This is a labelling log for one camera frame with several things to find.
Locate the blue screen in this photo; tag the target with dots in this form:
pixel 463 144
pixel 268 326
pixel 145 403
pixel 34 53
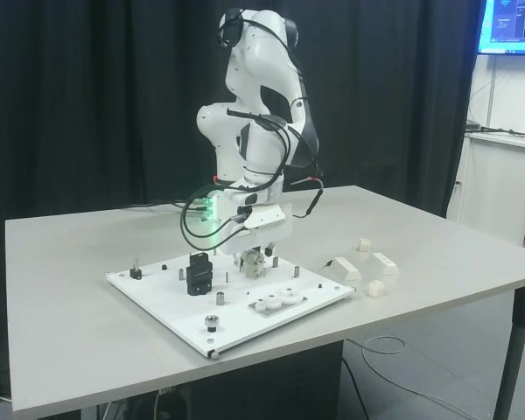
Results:
pixel 512 26

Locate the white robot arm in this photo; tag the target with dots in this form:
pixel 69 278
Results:
pixel 254 131

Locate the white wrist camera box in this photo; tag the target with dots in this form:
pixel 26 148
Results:
pixel 264 216

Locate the white medium gear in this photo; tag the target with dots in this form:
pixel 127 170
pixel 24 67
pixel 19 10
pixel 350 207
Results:
pixel 271 301

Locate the white small gear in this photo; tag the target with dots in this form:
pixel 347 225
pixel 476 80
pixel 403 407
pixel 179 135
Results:
pixel 260 305

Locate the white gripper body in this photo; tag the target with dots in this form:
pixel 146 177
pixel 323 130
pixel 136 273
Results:
pixel 271 238

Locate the white cabinet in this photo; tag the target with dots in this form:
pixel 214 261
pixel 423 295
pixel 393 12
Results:
pixel 499 188

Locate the small white cube holder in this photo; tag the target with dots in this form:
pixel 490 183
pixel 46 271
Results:
pixel 376 288
pixel 364 245

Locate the black D-SUB plug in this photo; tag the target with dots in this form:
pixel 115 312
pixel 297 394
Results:
pixel 199 275

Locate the long white holder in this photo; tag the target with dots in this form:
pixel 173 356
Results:
pixel 343 269
pixel 384 263

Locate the metal bolt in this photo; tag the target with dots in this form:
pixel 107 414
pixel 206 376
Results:
pixel 210 322

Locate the metal round peg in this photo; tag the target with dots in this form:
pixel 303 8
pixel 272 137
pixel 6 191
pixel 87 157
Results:
pixel 220 298

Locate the white task board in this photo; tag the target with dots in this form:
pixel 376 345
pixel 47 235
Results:
pixel 192 315

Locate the black table leg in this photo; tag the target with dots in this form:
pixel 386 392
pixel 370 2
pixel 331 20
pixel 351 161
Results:
pixel 514 341

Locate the black curtain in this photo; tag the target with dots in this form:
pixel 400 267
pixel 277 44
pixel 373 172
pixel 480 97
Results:
pixel 92 87

